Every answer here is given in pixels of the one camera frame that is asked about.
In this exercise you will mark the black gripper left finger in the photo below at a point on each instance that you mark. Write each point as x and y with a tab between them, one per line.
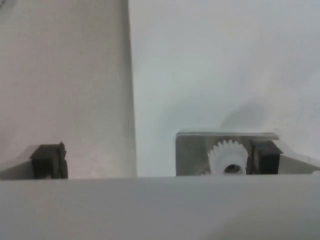
47	162

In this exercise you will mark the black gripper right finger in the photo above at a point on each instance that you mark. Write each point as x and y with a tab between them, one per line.
265	160

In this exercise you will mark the white small gear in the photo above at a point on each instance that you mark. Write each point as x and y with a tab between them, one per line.
225	156

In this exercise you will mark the white task board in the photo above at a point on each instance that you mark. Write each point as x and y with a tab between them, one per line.
212	62

